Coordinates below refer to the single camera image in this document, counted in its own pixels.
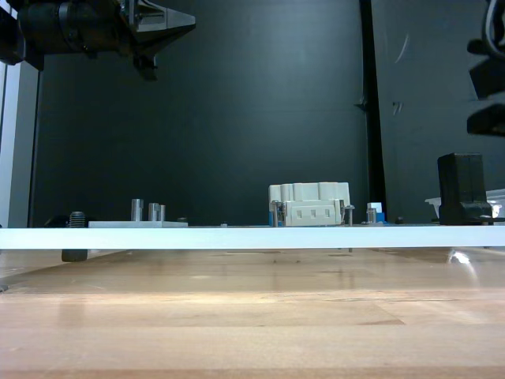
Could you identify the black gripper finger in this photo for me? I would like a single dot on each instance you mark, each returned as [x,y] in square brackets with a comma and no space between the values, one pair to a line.
[154,41]
[158,19]
[489,120]

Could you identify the beige connector hub with screws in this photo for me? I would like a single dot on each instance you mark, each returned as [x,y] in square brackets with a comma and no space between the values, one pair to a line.
[311,213]

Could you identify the black plastic block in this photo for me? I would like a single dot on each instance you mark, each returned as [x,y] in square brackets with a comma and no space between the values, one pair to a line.
[461,185]

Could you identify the black board screw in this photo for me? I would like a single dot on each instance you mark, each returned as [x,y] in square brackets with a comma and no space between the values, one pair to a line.
[400,220]
[77,220]

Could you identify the small blue clamp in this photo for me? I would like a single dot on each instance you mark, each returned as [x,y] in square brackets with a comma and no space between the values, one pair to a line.
[379,218]

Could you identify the grey metal plate with pegs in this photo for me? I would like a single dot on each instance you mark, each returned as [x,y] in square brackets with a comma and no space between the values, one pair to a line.
[138,224]

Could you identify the large blue holder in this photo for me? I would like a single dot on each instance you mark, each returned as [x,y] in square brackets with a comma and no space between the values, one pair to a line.
[271,219]

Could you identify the white plastic board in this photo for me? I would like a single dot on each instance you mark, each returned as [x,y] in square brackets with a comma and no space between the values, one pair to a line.
[252,239]

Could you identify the black wall column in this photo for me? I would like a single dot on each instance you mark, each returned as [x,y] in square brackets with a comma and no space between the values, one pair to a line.
[375,158]

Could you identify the grey metal partition frame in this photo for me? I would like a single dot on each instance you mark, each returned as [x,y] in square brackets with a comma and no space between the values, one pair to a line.
[23,158]

